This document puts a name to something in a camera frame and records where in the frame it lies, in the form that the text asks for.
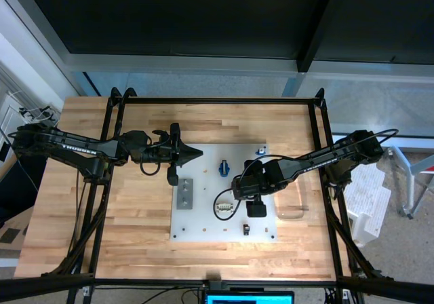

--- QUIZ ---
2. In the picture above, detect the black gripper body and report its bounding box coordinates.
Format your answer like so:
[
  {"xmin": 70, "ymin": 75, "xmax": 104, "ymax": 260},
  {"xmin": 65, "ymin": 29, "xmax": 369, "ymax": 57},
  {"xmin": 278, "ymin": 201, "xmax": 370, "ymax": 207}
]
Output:
[
  {"xmin": 231, "ymin": 160, "xmax": 268, "ymax": 219},
  {"xmin": 139, "ymin": 123, "xmax": 182, "ymax": 187}
]

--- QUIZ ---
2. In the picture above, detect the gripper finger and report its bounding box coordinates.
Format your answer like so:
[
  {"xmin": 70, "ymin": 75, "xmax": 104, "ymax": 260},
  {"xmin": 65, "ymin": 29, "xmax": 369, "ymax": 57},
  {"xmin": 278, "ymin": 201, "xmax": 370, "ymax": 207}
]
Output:
[
  {"xmin": 181, "ymin": 141, "xmax": 204, "ymax": 155},
  {"xmin": 181, "ymin": 153, "xmax": 204, "ymax": 167}
]

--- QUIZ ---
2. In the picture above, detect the beige connector hub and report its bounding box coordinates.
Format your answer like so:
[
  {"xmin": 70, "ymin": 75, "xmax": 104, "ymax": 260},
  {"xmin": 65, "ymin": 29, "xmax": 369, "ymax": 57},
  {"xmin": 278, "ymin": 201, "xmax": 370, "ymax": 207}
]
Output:
[{"xmin": 215, "ymin": 201, "xmax": 236, "ymax": 216}]

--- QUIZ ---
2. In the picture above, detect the grey metal plate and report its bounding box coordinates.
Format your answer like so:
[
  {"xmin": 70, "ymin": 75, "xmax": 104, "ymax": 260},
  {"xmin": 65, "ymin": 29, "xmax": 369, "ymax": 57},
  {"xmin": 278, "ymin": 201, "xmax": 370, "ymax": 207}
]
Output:
[{"xmin": 176, "ymin": 178, "xmax": 195, "ymax": 211}]

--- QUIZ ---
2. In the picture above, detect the clear plastic tub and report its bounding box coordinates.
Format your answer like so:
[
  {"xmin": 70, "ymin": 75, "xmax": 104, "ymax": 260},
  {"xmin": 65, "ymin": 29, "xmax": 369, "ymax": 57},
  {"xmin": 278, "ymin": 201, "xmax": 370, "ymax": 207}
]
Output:
[{"xmin": 273, "ymin": 177, "xmax": 305, "ymax": 221}]

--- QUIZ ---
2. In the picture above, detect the white board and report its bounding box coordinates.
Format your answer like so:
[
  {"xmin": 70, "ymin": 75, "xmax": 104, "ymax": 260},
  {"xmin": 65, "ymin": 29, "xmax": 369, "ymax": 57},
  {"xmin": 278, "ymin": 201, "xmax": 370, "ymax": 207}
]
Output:
[{"xmin": 168, "ymin": 143, "xmax": 279, "ymax": 244}]

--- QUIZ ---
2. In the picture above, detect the blue laptop screen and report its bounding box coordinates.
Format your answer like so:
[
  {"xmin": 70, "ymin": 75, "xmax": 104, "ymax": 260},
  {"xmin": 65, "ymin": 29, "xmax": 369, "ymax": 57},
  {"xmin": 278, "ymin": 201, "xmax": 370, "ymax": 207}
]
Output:
[{"xmin": 202, "ymin": 290, "xmax": 296, "ymax": 304}]

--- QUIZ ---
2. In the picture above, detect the grey metal stand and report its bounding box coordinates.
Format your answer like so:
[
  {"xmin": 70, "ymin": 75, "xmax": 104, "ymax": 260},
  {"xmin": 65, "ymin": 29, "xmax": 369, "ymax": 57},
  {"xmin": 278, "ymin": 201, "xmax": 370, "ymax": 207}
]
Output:
[{"xmin": 382, "ymin": 145, "xmax": 434, "ymax": 221}]

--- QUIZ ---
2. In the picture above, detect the brown cardboard box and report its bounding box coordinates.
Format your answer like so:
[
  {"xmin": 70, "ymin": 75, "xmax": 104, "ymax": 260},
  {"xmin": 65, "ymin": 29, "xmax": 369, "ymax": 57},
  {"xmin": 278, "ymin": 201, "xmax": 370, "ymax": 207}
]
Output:
[{"xmin": 0, "ymin": 204, "xmax": 37, "ymax": 261}]

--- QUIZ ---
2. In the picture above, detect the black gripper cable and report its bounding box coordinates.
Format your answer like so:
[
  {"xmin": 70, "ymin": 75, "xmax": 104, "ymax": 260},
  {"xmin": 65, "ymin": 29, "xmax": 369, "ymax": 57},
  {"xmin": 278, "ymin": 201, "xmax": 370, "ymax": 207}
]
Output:
[
  {"xmin": 140, "ymin": 140, "xmax": 163, "ymax": 177},
  {"xmin": 213, "ymin": 173, "xmax": 245, "ymax": 222}
]

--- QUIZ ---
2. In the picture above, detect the black table frame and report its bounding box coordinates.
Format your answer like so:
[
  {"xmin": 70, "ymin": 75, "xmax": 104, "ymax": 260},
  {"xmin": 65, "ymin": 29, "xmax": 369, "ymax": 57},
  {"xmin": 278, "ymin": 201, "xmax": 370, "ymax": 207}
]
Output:
[{"xmin": 0, "ymin": 86, "xmax": 434, "ymax": 304}]

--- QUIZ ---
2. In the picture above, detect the black table camera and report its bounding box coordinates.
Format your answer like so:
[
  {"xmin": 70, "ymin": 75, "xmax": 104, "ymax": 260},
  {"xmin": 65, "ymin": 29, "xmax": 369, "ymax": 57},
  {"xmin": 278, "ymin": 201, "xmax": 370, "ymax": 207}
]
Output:
[{"xmin": 206, "ymin": 270, "xmax": 227, "ymax": 292}]

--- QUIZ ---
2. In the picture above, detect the tangled cable bundle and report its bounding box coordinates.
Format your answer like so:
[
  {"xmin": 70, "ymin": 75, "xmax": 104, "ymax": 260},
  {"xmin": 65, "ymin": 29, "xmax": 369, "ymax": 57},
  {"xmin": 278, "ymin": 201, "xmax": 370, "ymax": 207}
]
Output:
[{"xmin": 16, "ymin": 104, "xmax": 58, "ymax": 122}]

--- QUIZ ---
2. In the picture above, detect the black right shoulder cable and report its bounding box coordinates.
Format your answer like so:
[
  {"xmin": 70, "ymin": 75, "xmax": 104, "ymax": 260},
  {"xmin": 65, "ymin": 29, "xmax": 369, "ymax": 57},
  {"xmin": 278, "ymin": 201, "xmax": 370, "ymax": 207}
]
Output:
[{"xmin": 371, "ymin": 128, "xmax": 400, "ymax": 151}]

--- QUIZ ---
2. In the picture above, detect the black wall pillar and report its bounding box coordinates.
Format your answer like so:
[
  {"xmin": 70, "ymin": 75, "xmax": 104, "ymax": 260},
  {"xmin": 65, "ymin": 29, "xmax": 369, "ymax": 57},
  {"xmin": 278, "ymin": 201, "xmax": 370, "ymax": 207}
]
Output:
[{"xmin": 296, "ymin": 0, "xmax": 340, "ymax": 74}]

